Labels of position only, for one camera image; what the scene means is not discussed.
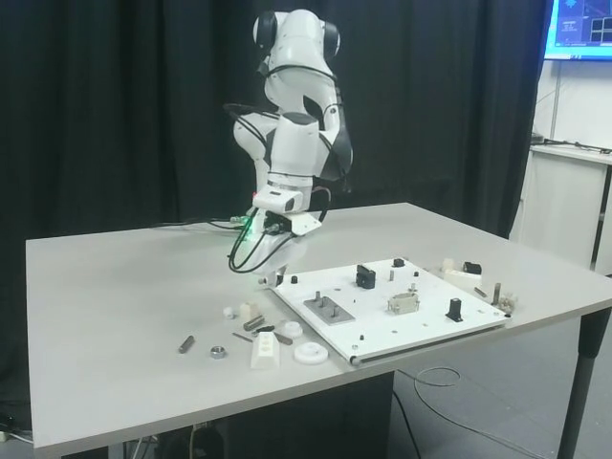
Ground grey floor cable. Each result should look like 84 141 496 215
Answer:
412 365 480 459

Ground white holder with holes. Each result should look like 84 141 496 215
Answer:
248 333 280 371
439 267 486 290

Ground white toothed part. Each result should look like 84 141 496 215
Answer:
496 292 522 315

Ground black curtain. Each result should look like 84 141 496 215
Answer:
0 0 552 431

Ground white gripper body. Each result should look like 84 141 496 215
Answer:
250 230 308 278

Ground dark table leg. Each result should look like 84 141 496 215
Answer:
560 313 603 459

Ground white large gear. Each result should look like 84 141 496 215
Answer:
293 342 330 367

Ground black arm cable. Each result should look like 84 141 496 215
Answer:
223 59 358 274

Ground black base cables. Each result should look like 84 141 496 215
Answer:
157 215 251 234

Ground white cabinet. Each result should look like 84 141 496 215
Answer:
509 142 612 279

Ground blue screen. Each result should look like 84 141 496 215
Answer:
543 0 612 62

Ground white task board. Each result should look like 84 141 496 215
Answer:
257 256 515 369

